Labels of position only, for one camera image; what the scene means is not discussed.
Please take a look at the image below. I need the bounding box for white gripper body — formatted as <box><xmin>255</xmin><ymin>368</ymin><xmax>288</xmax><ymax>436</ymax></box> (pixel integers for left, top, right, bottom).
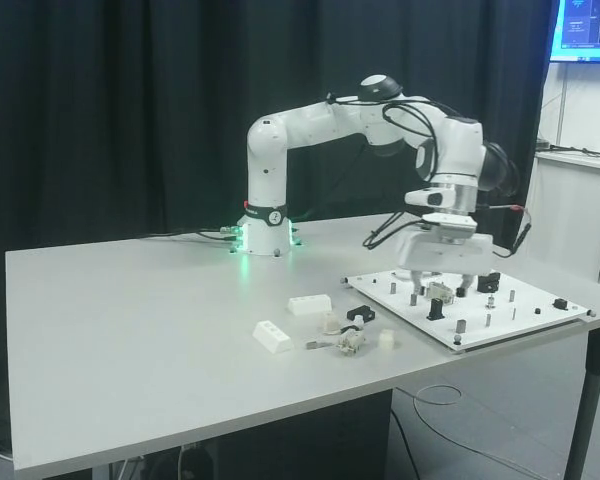
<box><xmin>397</xmin><ymin>227</ymin><xmax>495</xmax><ymax>281</ymax></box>

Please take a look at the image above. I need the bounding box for white peg holder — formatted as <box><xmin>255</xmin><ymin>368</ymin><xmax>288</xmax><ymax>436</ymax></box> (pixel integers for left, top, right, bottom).
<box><xmin>252</xmin><ymin>318</ymin><xmax>296</xmax><ymax>355</ymax></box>
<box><xmin>287</xmin><ymin>293</ymin><xmax>334</xmax><ymax>317</ymax></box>

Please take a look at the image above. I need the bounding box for black D-SUB plug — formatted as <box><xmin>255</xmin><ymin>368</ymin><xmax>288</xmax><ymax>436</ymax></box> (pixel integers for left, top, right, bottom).
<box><xmin>476</xmin><ymin>271</ymin><xmax>502</xmax><ymax>295</ymax></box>

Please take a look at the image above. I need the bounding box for flat white wrist plate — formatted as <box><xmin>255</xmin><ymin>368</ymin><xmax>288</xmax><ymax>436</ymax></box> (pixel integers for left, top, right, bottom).
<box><xmin>421</xmin><ymin>211</ymin><xmax>479</xmax><ymax>237</ymax></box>

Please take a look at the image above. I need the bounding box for white task board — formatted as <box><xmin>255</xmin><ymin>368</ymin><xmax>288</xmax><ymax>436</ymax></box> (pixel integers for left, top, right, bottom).
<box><xmin>342</xmin><ymin>267</ymin><xmax>597</xmax><ymax>356</ymax></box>

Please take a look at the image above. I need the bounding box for black Ethernet plug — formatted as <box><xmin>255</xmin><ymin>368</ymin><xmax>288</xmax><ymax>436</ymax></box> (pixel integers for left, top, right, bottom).
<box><xmin>346</xmin><ymin>303</ymin><xmax>377</xmax><ymax>322</ymax></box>

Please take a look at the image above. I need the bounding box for beige waterproof plug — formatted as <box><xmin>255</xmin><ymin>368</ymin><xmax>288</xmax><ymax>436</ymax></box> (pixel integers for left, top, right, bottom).
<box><xmin>305</xmin><ymin>333</ymin><xmax>370</xmax><ymax>358</ymax></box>

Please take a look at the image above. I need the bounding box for white cabinet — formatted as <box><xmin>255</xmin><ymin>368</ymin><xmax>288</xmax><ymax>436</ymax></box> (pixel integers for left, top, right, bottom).
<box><xmin>526</xmin><ymin>148</ymin><xmax>600</xmax><ymax>290</ymax></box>

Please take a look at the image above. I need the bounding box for dark table leg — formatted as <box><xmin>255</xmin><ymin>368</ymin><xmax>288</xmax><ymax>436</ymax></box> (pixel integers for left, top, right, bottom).
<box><xmin>563</xmin><ymin>319</ymin><xmax>600</xmax><ymax>480</ymax></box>

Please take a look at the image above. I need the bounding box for blue screen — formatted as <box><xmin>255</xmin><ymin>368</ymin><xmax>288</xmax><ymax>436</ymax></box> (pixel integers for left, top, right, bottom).
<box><xmin>548</xmin><ymin>0</ymin><xmax>600</xmax><ymax>65</ymax></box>

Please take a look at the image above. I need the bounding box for black curtain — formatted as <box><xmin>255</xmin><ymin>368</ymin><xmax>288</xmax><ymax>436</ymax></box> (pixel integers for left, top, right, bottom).
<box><xmin>0</xmin><ymin>0</ymin><xmax>554</xmax><ymax>436</ymax></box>

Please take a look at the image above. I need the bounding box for silver wrist ring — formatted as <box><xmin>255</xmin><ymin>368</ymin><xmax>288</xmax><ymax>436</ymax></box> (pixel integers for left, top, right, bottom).
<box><xmin>429</xmin><ymin>182</ymin><xmax>482</xmax><ymax>217</ymax></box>

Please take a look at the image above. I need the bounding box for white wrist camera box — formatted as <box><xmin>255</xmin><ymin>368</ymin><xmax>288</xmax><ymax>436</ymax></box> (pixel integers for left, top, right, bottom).
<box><xmin>404</xmin><ymin>188</ymin><xmax>454</xmax><ymax>208</ymax></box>

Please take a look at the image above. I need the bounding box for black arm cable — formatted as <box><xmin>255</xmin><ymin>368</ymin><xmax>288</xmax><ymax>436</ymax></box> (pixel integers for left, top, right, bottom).
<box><xmin>327</xmin><ymin>91</ymin><xmax>520</xmax><ymax>251</ymax></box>

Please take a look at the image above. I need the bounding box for grey floor cable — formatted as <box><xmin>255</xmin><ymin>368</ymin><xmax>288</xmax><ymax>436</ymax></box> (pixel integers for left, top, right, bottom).
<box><xmin>393</xmin><ymin>383</ymin><xmax>571</xmax><ymax>480</ymax></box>

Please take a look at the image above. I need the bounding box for black thin cable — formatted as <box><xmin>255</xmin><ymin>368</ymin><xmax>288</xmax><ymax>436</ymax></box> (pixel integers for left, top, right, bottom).
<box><xmin>533</xmin><ymin>140</ymin><xmax>600</xmax><ymax>163</ymax></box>

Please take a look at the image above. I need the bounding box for black base cable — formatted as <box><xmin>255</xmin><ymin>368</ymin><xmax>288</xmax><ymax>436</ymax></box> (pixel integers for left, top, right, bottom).
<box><xmin>147</xmin><ymin>225</ymin><xmax>244</xmax><ymax>244</ymax></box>

